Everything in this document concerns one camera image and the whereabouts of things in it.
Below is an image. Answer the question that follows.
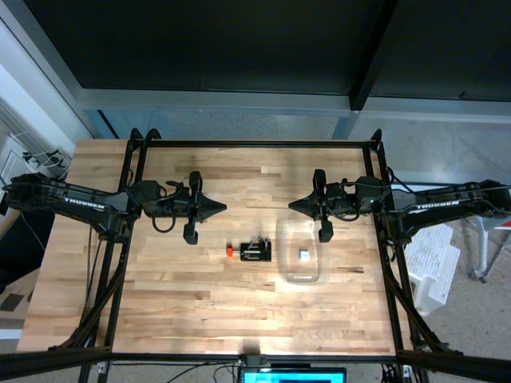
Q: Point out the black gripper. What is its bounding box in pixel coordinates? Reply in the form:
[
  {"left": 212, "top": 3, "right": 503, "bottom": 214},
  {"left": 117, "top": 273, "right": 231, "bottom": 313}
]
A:
[
  {"left": 287, "top": 169, "right": 360, "bottom": 243},
  {"left": 153, "top": 171, "right": 228, "bottom": 245}
]

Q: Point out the clear plastic tub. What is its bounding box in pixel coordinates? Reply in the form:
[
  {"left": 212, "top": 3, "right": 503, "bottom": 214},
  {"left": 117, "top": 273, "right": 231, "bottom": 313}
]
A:
[{"left": 279, "top": 218, "right": 329, "bottom": 286}]

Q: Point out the white foam packaging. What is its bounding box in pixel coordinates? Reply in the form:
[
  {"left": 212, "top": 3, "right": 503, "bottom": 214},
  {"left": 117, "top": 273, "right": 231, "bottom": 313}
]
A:
[{"left": 402, "top": 225, "right": 460, "bottom": 317}]

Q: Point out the laptop with blue screen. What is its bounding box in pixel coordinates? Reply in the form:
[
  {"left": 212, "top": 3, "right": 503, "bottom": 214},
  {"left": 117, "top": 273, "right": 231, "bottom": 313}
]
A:
[{"left": 238, "top": 366, "right": 347, "bottom": 383}]

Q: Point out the white metal stand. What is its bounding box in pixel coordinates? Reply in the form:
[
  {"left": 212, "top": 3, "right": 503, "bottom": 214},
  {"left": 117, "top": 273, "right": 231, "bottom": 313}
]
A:
[{"left": 465, "top": 215, "right": 511, "bottom": 285}]

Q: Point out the brown cardboard box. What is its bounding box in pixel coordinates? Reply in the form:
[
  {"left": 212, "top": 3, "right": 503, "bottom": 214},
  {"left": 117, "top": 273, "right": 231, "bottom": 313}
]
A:
[{"left": 0, "top": 267, "right": 41, "bottom": 320}]

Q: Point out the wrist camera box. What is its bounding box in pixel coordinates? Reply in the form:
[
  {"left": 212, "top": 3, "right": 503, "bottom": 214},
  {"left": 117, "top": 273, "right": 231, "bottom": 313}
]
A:
[
  {"left": 327, "top": 185, "right": 352, "bottom": 207},
  {"left": 165, "top": 187, "right": 188, "bottom": 207}
]

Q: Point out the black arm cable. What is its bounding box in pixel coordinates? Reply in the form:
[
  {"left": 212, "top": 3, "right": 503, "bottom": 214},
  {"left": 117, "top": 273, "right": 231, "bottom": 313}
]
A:
[
  {"left": 151, "top": 179, "right": 179, "bottom": 233},
  {"left": 323, "top": 179, "right": 362, "bottom": 221}
]

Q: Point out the black aluminium frame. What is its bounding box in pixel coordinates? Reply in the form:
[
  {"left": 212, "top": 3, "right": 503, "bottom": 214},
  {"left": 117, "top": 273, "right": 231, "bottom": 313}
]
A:
[{"left": 0, "top": 127, "right": 511, "bottom": 383}]

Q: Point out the white power strip with cables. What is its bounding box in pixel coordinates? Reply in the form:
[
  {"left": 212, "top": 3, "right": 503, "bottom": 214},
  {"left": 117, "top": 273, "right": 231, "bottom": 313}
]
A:
[{"left": 22, "top": 149, "right": 67, "bottom": 176}]

